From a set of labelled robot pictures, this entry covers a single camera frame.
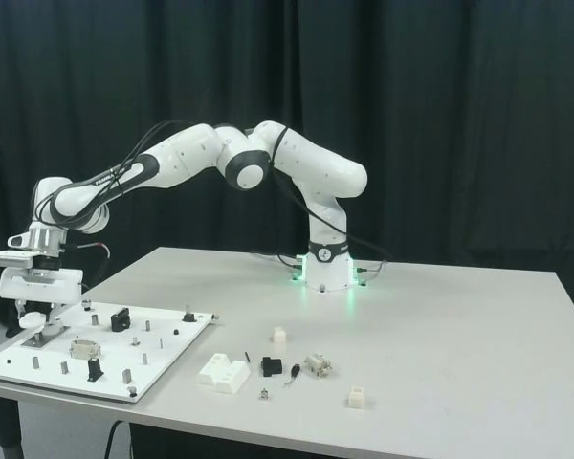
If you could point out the white large gear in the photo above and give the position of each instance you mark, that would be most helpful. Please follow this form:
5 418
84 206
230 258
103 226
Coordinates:
31 320

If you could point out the white stepped peg holder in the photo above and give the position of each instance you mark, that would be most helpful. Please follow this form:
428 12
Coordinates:
222 373

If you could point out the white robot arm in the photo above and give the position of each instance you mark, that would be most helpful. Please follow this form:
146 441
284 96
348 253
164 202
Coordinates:
191 153

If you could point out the small white cube holder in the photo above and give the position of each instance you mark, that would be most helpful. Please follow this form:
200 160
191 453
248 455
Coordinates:
279 334

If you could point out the black curtain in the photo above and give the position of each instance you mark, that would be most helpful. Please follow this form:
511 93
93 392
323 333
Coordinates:
411 95

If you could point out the metal square peg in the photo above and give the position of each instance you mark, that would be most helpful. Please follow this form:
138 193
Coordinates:
63 368
127 376

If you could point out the white task board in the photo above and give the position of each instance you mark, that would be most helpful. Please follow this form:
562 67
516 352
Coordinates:
124 354

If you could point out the black USB plug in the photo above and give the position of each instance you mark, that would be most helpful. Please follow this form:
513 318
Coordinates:
294 372

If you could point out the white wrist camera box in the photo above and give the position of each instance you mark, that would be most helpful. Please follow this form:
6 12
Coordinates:
18 240

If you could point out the black D-SUB plug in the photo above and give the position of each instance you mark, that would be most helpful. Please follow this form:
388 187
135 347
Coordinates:
271 365

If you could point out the white medium gear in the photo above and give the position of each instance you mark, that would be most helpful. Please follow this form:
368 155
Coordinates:
53 329

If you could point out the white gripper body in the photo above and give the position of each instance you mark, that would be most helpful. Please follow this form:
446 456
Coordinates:
38 286

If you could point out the white two-hole holder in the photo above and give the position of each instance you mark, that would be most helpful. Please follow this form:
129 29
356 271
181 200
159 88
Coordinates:
357 396

